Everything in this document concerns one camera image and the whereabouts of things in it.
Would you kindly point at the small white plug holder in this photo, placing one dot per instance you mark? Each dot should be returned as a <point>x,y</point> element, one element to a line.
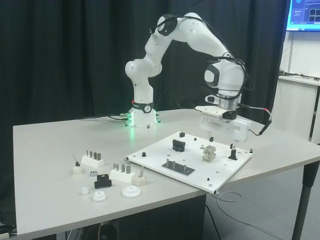
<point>77,170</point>

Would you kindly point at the white medium gear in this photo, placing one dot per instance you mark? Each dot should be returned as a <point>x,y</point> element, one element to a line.
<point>99,196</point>

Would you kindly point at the white camera mounting plate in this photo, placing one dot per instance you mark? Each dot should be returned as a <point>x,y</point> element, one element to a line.
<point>208,110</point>

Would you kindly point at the black D-SUB plug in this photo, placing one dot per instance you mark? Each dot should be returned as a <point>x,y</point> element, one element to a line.
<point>102,182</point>

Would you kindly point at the metal square peg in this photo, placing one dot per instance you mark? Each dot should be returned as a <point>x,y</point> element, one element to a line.
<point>99,156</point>
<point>95,155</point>

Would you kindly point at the white four-hole peg holder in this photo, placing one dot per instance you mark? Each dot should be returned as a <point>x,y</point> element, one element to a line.
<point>91,162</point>

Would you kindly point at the metal nut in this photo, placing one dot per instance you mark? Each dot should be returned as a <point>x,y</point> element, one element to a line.
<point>93,173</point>

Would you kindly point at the white cabinet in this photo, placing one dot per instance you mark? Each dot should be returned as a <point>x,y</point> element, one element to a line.
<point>295,107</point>

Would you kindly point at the metal USB plug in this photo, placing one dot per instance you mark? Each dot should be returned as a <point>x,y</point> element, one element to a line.
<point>141,172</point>

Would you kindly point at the white three-hole peg holder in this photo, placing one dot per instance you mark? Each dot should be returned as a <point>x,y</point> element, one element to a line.
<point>121,176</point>

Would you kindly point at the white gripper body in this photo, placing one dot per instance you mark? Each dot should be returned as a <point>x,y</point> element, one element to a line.
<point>240,130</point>

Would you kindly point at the black table leg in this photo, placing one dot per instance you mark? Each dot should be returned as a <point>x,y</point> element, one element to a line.
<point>303,200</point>

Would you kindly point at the white large gear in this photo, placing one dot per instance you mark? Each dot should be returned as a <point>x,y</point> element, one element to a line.
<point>131,192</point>

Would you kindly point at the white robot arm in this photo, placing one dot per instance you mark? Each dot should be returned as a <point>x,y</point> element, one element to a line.
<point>195,32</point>

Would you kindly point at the blue screen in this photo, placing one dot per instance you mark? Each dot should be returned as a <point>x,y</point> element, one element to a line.
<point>303,13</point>

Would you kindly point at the black plug with thin pin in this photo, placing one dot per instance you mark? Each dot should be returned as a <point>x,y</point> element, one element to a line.
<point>77,163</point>

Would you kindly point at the white task board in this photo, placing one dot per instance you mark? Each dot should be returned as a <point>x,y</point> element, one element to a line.
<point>160,155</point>

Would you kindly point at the beige plug holder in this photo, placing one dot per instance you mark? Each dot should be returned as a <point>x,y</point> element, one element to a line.
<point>140,181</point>

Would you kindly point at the black curtain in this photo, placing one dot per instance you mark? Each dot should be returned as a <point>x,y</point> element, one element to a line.
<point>62,62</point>

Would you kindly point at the white small gear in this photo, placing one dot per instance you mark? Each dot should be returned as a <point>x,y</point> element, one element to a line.
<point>84,191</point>

